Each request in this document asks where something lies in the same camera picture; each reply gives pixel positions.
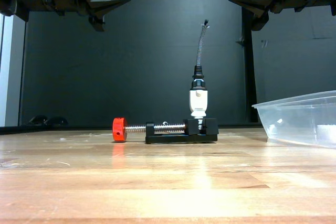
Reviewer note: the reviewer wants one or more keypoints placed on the white square plug holder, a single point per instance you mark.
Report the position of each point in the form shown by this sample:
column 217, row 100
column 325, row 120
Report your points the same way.
column 326, row 130

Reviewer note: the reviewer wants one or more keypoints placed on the black vise clamp, orange knob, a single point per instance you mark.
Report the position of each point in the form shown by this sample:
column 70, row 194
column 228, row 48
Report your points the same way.
column 181, row 138

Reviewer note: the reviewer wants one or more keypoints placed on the black curved frame bracket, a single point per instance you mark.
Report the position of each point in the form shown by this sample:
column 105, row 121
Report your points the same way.
column 38, row 120
column 57, row 121

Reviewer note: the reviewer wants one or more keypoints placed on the clear plastic tub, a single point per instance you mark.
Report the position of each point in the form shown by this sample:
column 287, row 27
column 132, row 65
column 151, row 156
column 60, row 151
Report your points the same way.
column 288, row 124

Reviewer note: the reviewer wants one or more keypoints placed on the white power receptacle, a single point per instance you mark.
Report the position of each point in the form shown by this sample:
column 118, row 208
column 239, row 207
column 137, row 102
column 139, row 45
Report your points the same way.
column 198, row 103

